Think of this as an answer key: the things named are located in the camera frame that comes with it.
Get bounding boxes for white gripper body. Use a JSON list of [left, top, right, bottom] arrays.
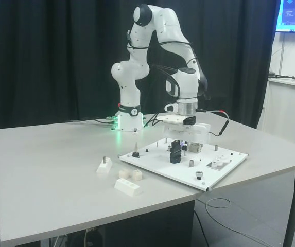
[[162, 122, 212, 144]]

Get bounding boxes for cream square holder block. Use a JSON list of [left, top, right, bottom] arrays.
[[130, 169, 143, 181]]

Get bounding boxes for white round peg holder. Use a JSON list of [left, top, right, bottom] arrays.
[[114, 178, 144, 197]]

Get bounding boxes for white square peg holder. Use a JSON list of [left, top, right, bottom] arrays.
[[96, 158, 113, 174]]

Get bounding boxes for black D-SUB plug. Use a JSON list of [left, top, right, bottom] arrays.
[[169, 139, 183, 165]]

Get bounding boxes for white task board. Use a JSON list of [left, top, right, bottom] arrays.
[[117, 138, 249, 192]]

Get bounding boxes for white cabinet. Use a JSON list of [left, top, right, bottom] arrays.
[[261, 76, 295, 148]]

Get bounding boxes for black curtains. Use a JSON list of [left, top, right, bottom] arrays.
[[0, 0, 279, 234]]

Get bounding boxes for thin black rod on wire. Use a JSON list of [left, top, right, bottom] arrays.
[[196, 109, 231, 137]]

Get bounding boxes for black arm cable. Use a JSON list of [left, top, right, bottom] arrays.
[[126, 29, 212, 101]]

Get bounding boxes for grey floor cable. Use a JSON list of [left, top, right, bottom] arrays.
[[204, 197, 287, 238]]

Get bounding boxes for black cables at arm foot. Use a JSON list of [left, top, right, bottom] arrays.
[[66, 116, 118, 125]]

